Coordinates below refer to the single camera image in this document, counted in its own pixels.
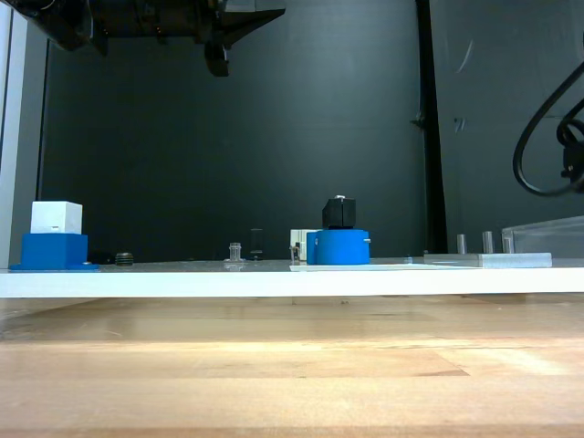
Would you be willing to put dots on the clear plastic tub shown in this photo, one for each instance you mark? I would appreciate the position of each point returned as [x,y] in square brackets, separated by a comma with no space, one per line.
[547,237]

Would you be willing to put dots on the white taskboard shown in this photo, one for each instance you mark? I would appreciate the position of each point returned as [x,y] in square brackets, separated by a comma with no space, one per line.
[274,284]

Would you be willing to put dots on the black threaded levelling foot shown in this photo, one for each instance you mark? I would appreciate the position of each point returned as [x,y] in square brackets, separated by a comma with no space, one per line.
[124,259]

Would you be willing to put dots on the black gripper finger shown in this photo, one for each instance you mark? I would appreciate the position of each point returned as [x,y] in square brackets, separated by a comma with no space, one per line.
[242,23]
[255,5]

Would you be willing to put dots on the black aluminium frame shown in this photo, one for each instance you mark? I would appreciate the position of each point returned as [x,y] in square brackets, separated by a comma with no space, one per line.
[433,182]

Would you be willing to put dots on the clear upright tab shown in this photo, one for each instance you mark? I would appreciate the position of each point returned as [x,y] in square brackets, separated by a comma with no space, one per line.
[257,242]

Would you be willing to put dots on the black rounded part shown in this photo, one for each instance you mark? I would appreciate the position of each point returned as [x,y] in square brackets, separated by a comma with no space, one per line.
[102,257]

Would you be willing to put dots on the white connector housing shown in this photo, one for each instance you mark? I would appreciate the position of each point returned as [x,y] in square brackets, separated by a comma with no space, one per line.
[299,237]

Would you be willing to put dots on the short steel peg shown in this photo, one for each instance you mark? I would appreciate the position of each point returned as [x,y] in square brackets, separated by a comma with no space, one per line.
[507,245]
[488,242]
[461,243]

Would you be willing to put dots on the small clear stud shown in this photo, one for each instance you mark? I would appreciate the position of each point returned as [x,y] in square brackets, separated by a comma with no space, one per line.
[408,259]

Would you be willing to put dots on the grey aluminium plate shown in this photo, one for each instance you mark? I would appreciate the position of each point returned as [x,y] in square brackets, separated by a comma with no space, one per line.
[515,260]

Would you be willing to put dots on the white cube block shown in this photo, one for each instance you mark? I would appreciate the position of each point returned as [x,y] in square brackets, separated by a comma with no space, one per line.
[55,216]

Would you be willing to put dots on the clear plastic fitting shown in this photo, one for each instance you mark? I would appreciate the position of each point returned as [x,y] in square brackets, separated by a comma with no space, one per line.
[235,255]

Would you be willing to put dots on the white flat sheet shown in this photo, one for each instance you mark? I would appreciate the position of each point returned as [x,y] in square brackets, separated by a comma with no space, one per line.
[388,268]

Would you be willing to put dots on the grey aluminium window frame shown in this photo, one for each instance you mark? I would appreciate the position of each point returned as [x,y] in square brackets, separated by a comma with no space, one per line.
[27,137]

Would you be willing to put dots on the blue round holder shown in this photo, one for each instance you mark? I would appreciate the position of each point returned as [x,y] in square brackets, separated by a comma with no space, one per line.
[340,248]

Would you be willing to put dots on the black block with screw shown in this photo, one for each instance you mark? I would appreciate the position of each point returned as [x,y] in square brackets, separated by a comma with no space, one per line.
[338,212]

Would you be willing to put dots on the blue square holder base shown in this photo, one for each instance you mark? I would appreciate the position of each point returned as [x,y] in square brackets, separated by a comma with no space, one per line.
[50,251]

